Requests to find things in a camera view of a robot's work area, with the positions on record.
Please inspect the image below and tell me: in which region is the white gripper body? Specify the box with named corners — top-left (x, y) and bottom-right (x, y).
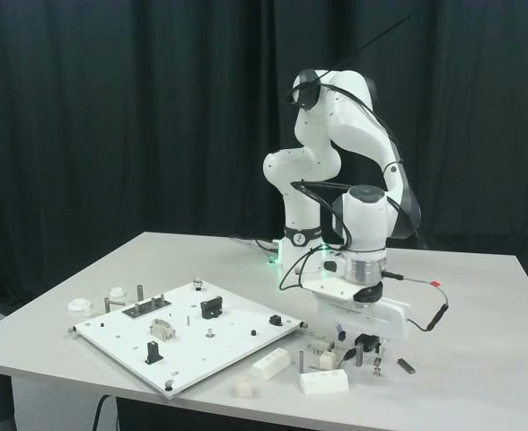
top-left (316, 289), bottom-right (412, 341)

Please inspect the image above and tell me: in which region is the long white peg holder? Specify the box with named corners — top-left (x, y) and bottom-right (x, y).
top-left (298, 368), bottom-right (350, 396)
top-left (251, 347), bottom-right (290, 381)

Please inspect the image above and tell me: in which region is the black D-SUB plug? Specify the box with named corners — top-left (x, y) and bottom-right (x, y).
top-left (356, 334), bottom-right (381, 356)

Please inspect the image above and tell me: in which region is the grey waterproof plug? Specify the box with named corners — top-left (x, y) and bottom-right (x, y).
top-left (307, 339), bottom-right (336, 356)

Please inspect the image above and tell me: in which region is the white task board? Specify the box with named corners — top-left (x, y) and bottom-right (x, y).
top-left (68, 277), bottom-right (308, 399)

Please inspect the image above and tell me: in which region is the black curtain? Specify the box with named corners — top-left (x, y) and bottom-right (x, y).
top-left (0, 0), bottom-right (528, 300)

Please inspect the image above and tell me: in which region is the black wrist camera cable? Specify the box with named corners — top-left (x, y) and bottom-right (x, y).
top-left (278, 245), bottom-right (351, 293)

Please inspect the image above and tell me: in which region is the black base cable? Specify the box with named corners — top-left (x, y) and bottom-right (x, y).
top-left (229, 235), bottom-right (284, 253)

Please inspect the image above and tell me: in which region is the dark table frame panel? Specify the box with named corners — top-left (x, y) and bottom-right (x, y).
top-left (115, 397), bottom-right (301, 431)

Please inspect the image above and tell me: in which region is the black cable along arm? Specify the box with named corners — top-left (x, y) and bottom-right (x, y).
top-left (285, 74), bottom-right (427, 251)

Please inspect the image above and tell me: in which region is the black cable under table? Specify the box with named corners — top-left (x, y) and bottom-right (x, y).
top-left (93, 393), bottom-right (115, 431)

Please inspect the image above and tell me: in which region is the thin black overhead cable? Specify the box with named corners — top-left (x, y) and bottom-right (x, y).
top-left (317, 12), bottom-right (416, 80)

